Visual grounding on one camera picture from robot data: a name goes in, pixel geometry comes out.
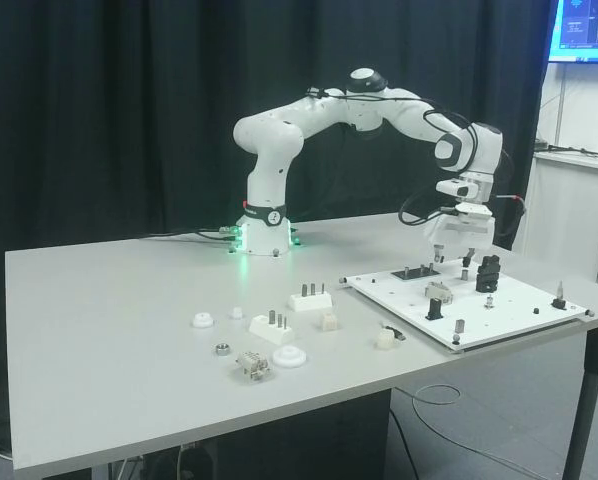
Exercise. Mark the white peg holder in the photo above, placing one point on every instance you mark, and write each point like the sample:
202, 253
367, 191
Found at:
311, 302
271, 332

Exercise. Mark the metal BNC plug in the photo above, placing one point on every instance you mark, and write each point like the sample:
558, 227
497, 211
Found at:
489, 301

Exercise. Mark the white plug holder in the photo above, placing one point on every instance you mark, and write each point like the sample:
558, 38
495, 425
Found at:
385, 340
329, 322

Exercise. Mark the black curtain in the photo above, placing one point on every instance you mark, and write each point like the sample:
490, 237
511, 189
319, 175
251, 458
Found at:
79, 100

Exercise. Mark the white medium gear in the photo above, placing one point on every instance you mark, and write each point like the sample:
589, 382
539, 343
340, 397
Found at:
201, 321

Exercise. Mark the metal waterproof plug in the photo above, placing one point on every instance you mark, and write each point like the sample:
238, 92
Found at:
249, 369

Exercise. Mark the blue screen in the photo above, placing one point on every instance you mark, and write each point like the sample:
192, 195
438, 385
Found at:
586, 30

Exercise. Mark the metal bolt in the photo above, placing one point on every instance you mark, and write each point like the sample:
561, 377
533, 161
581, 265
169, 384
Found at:
222, 348

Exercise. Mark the white small gear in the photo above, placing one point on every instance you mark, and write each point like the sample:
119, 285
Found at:
235, 313

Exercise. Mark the black table leg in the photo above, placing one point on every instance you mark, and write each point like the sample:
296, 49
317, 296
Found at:
596, 385

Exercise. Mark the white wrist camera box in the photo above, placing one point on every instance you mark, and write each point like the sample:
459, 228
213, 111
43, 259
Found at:
456, 188

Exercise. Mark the white cabinet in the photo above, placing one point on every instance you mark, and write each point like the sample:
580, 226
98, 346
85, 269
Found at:
574, 215

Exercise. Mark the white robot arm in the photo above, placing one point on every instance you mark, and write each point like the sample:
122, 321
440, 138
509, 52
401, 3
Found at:
264, 135

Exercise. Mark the flat white mounting plate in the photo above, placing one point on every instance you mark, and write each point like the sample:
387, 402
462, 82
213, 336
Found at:
474, 209

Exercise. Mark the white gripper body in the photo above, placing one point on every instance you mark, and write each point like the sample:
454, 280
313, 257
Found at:
461, 231

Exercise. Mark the black D-SUB plug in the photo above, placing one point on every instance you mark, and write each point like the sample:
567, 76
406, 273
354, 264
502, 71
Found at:
488, 275

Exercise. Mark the white large gear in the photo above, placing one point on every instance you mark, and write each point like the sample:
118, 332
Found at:
289, 357

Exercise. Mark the white task board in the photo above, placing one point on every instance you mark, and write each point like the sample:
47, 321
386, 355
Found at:
509, 320

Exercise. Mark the black USB plug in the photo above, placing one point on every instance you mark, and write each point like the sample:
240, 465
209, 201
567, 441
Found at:
395, 333

